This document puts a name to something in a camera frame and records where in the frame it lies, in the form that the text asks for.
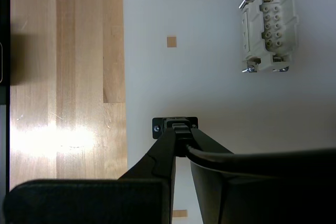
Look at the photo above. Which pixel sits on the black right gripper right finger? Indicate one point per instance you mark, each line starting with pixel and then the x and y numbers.
pixel 262 203

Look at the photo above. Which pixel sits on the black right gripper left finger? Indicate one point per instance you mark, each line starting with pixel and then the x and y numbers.
pixel 105 200

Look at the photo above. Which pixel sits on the black USB connector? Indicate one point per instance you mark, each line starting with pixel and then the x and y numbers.
pixel 181 134

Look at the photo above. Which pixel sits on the black USB hub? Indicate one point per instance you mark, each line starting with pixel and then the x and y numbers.
pixel 157 123

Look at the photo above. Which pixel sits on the beige connector housing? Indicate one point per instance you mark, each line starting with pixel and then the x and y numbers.
pixel 275 24

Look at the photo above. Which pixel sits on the white board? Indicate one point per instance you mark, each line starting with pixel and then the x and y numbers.
pixel 210 51

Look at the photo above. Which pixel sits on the black frame bar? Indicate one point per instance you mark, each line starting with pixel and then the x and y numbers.
pixel 4 11

